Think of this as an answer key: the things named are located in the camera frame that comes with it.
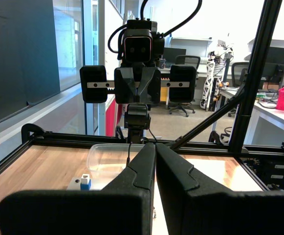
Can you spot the clear plastic tub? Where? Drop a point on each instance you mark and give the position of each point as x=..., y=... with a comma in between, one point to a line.
x=102, y=156

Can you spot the large dark monitor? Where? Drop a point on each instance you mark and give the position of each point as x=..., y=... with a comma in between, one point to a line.
x=281, y=63

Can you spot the black aluminium frame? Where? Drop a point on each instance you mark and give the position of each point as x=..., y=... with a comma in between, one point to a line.
x=58, y=138

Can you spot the white office desk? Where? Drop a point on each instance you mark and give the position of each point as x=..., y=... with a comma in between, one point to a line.
x=273, y=115

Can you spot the black mesh office chair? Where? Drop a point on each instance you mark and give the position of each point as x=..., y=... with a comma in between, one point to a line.
x=181, y=109
x=238, y=73

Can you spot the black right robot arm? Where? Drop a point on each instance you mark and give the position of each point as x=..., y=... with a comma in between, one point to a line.
x=137, y=120

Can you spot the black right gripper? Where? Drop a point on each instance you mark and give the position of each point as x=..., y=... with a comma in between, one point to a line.
x=93, y=73

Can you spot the white red partition screen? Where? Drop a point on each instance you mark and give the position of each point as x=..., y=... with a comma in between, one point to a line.
x=110, y=117

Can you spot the white wall shelf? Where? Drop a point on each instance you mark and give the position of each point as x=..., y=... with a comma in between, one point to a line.
x=190, y=40

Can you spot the blue white connector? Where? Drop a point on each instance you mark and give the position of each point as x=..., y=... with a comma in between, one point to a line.
x=85, y=186

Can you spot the yellow drawer cabinet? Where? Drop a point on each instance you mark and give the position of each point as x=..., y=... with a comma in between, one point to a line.
x=165, y=94

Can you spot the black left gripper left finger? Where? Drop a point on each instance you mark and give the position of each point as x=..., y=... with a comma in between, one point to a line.
x=71, y=213

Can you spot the white lattice robot figure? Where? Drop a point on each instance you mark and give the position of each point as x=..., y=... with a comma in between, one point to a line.
x=206, y=85

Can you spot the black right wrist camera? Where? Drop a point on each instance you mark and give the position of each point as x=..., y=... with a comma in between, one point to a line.
x=138, y=46

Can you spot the black labelled control boxes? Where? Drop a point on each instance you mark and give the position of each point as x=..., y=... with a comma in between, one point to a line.
x=259, y=171

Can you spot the black computer monitor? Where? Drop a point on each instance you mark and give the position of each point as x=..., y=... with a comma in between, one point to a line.
x=174, y=55

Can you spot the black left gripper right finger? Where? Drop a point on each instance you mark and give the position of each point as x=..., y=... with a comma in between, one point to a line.
x=229, y=215

